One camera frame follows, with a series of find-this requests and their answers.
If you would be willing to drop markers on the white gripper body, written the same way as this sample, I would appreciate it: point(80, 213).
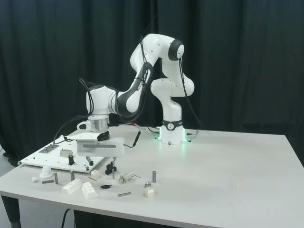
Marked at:
point(102, 152)

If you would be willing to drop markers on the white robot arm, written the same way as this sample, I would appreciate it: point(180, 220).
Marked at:
point(171, 107)

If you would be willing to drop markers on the small white holder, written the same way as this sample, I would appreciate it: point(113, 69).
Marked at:
point(149, 192)
point(95, 174)

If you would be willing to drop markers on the thin metal rod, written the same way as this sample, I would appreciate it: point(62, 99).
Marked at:
point(92, 178)

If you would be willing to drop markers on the beige metal connector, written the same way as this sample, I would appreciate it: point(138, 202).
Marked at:
point(124, 178)

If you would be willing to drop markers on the black USB plug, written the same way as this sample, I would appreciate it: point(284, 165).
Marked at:
point(104, 187)

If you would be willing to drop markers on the white peg holder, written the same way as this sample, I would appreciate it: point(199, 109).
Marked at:
point(89, 191)
point(71, 187)

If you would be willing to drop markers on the thin black rod red tag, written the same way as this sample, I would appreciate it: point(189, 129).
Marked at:
point(137, 140)

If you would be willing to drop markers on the metal square peg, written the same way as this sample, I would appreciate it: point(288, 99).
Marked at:
point(47, 182)
point(124, 194)

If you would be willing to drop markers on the metal bolt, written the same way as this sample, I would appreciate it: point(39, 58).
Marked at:
point(147, 185)

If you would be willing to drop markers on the white task board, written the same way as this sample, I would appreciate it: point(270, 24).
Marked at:
point(47, 159)

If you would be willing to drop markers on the white small gear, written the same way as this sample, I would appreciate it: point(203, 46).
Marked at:
point(45, 168)

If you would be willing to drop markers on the white medium gear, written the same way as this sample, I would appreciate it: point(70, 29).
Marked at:
point(45, 172)

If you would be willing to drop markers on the white large gear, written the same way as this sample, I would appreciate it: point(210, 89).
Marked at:
point(45, 177)

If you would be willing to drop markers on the small white part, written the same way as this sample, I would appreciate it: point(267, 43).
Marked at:
point(35, 179)

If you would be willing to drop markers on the black table leg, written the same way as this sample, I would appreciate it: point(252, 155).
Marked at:
point(10, 211)

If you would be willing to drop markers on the black curtain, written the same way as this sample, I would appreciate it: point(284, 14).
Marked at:
point(47, 47)

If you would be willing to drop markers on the white camera mounting plate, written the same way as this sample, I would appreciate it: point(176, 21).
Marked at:
point(88, 137)

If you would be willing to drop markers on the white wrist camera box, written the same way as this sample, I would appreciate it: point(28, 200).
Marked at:
point(83, 126)

